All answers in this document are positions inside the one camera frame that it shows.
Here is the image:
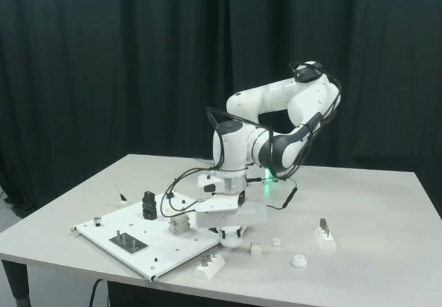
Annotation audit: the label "white task board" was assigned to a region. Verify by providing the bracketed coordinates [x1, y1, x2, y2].
[70, 191, 225, 282]

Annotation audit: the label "white square peg holder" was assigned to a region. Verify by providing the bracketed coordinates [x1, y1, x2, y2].
[313, 226, 338, 250]

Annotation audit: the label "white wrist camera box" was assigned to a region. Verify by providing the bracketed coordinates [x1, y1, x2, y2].
[197, 174, 225, 196]

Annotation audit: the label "black D-SUB plug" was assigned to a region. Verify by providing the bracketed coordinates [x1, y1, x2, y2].
[140, 190, 158, 221]

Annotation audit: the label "thin black rod on wire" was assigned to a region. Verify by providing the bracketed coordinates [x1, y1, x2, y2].
[247, 177, 299, 210]

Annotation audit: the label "white round peg holder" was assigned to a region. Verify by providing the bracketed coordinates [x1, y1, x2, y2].
[193, 251, 227, 281]

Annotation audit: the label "black table leg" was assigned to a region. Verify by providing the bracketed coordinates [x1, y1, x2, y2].
[1, 260, 28, 307]

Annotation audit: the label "black curtains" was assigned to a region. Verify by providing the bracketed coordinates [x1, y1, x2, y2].
[0, 0, 442, 215]

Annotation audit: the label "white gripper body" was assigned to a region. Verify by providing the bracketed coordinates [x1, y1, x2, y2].
[193, 204, 269, 230]

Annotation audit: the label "white medium gear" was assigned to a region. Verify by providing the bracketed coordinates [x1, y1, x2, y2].
[289, 253, 309, 268]

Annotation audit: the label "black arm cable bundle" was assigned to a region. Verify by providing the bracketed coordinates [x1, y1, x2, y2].
[205, 59, 343, 184]

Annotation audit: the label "black cable under table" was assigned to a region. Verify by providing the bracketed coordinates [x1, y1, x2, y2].
[90, 278, 106, 307]

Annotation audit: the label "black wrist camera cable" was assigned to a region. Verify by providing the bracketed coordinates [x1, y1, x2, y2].
[161, 166, 222, 219]

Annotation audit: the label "beige rectangular connector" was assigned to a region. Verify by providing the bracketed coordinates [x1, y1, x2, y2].
[168, 215, 192, 235]

